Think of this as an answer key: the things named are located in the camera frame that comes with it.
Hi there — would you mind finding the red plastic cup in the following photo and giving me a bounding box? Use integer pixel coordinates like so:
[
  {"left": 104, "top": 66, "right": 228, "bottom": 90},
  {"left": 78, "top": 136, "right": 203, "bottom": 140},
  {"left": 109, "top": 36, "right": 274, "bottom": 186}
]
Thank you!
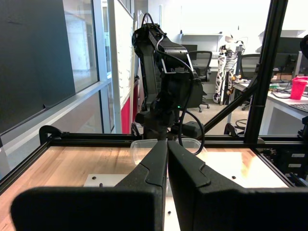
[{"left": 289, "top": 76, "right": 308, "bottom": 100}]

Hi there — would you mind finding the black office chair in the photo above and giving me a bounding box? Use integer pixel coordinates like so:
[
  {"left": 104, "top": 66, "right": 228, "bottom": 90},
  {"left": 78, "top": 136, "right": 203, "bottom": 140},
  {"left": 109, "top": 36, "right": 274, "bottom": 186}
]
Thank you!
[
  {"left": 188, "top": 50, "right": 214, "bottom": 113},
  {"left": 238, "top": 53, "right": 262, "bottom": 111}
]

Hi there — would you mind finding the black right arm cable loop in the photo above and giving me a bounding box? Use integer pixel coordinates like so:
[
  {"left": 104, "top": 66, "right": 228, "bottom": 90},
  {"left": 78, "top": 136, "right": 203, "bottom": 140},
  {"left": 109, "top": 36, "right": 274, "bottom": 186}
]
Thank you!
[{"left": 178, "top": 109, "right": 205, "bottom": 156}]

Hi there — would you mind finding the black aluminium table frame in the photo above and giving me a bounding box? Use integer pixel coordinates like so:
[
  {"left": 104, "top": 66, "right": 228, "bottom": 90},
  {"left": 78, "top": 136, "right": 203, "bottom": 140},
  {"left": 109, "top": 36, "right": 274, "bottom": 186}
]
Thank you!
[{"left": 0, "top": 0, "right": 308, "bottom": 193}]

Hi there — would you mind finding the dark computer keyboard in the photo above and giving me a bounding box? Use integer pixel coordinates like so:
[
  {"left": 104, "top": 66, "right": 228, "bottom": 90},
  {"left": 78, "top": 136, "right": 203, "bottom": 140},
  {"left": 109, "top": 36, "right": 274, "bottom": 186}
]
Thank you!
[{"left": 287, "top": 103, "right": 308, "bottom": 112}]

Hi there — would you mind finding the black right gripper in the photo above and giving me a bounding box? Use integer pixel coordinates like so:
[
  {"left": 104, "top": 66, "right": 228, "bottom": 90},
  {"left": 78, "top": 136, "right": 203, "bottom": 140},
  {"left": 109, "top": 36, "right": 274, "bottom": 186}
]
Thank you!
[{"left": 135, "top": 108, "right": 205, "bottom": 141}]

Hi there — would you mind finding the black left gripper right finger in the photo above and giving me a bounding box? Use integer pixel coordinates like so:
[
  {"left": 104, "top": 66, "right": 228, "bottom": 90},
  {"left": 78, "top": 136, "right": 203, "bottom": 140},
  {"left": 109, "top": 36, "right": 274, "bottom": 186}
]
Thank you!
[{"left": 168, "top": 141, "right": 308, "bottom": 231}]

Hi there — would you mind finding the white lattice robot figure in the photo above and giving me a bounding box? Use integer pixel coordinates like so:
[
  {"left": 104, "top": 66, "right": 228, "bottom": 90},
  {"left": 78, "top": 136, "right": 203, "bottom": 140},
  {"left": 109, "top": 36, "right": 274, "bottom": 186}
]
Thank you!
[{"left": 213, "top": 35, "right": 243, "bottom": 104}]

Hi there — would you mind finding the white storage shelf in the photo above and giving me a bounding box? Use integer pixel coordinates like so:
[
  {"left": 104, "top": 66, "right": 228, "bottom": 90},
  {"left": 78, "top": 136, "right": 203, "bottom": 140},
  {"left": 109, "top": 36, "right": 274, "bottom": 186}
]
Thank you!
[{"left": 180, "top": 32, "right": 224, "bottom": 52}]

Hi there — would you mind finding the clear plastic tub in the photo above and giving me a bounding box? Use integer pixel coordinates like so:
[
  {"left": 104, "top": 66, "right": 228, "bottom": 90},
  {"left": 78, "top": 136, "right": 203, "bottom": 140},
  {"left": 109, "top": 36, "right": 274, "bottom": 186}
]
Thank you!
[{"left": 129, "top": 138, "right": 208, "bottom": 167}]

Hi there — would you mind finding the white lab desk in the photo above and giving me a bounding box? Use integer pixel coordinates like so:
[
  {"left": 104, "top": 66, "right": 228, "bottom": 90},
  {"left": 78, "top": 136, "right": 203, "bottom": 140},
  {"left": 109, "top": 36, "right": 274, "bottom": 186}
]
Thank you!
[{"left": 261, "top": 92, "right": 308, "bottom": 136}]

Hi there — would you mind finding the black computer monitor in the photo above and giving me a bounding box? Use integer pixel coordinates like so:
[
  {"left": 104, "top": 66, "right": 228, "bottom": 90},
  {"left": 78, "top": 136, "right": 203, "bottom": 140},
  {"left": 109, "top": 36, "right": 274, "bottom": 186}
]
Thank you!
[{"left": 279, "top": 37, "right": 304, "bottom": 70}]

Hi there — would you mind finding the black frame corner bracket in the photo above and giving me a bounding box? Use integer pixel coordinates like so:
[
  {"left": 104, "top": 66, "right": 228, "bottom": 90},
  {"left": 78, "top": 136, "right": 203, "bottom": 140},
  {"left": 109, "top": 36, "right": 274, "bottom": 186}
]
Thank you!
[
  {"left": 39, "top": 125, "right": 62, "bottom": 141},
  {"left": 223, "top": 123, "right": 239, "bottom": 136}
]

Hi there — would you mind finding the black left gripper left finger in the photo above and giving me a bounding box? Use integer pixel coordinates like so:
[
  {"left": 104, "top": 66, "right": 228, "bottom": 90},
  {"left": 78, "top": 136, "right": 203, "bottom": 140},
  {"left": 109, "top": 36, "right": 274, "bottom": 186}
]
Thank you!
[{"left": 10, "top": 141, "right": 168, "bottom": 231}]

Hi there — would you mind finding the white mounting board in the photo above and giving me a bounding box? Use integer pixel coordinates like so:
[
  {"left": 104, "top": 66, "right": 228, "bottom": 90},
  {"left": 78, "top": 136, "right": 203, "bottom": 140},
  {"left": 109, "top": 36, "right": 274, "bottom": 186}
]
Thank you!
[{"left": 83, "top": 172, "right": 275, "bottom": 231}]

